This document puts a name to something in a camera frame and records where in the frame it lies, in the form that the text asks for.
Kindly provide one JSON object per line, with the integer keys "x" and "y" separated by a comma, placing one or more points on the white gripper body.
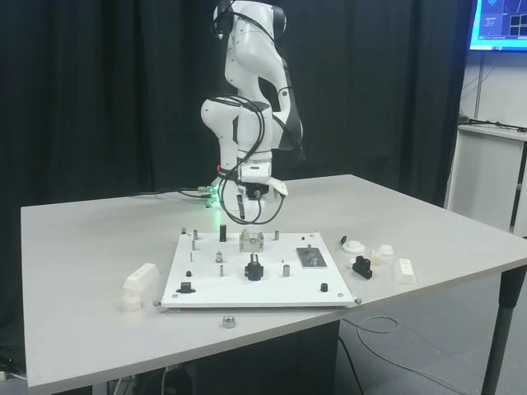
{"x": 245, "y": 188}

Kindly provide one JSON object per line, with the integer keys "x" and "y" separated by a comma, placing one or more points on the beige metal waterproof plug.
{"x": 251, "y": 244}

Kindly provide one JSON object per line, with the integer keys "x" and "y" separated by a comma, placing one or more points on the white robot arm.
{"x": 247, "y": 61}

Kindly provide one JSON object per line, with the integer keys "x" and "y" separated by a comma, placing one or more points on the metal BNC plug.
{"x": 219, "y": 257}

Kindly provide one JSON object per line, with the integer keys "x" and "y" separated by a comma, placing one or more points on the black D-SUB plug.
{"x": 253, "y": 272}

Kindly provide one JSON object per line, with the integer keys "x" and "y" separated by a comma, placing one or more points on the white task board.
{"x": 230, "y": 288}

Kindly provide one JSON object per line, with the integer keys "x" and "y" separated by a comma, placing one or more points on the white large gear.
{"x": 355, "y": 247}

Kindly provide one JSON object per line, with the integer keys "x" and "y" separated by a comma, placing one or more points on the metal bolt nut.
{"x": 227, "y": 322}

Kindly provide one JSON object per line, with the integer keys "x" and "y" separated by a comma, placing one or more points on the long white peg holder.
{"x": 142, "y": 277}
{"x": 405, "y": 271}

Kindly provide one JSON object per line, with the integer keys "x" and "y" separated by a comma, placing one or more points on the black Ethernet plug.
{"x": 362, "y": 266}

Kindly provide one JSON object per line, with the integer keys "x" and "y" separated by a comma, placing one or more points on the small white round holder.
{"x": 377, "y": 257}

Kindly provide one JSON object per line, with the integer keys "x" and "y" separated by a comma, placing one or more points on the white medium gear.
{"x": 387, "y": 249}

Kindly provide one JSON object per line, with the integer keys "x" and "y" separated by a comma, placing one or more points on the small white cube holder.
{"x": 131, "y": 301}

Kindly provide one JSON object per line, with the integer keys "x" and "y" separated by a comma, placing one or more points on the black curtain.
{"x": 103, "y": 103}

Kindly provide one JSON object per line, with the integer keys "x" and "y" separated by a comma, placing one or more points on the black cabinet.
{"x": 267, "y": 362}

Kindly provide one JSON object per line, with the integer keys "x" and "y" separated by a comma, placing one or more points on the white cabinet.
{"x": 490, "y": 177}

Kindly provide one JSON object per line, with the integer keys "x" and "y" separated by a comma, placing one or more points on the dark grey table leg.
{"x": 498, "y": 329}

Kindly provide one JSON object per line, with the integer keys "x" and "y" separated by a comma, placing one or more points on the white power strip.
{"x": 10, "y": 375}

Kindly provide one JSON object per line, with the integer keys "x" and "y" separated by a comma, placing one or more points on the blue screen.
{"x": 500, "y": 24}

